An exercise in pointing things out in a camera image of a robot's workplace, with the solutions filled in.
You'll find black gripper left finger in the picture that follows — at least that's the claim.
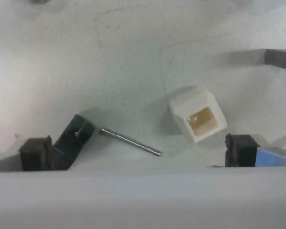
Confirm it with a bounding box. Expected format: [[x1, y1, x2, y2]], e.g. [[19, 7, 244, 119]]
[[0, 135, 54, 172]]

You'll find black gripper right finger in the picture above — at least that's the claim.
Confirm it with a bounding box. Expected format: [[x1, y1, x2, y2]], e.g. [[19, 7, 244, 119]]
[[225, 132, 286, 168]]

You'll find small cream square-hole holder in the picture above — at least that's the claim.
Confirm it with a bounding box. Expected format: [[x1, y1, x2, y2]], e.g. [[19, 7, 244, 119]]
[[169, 85, 228, 144]]

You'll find thin metal round peg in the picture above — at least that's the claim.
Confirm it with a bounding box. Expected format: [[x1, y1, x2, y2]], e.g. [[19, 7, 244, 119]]
[[99, 127, 163, 157]]

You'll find large metal square peg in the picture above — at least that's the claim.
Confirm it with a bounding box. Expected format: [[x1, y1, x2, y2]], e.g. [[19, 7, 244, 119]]
[[264, 48, 286, 70]]

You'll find black D-SUB plug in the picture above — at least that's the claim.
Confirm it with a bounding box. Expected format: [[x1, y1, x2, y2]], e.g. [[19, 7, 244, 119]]
[[51, 114, 96, 171]]

